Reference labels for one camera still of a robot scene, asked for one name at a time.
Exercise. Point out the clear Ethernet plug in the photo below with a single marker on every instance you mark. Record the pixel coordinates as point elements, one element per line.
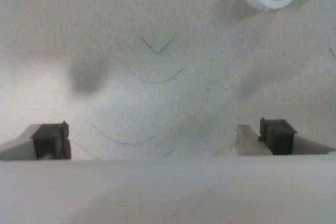
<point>248,141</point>

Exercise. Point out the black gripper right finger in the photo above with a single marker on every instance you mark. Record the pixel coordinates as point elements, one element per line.
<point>281,137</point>

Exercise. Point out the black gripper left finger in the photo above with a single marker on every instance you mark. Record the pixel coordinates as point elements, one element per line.
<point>48,140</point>

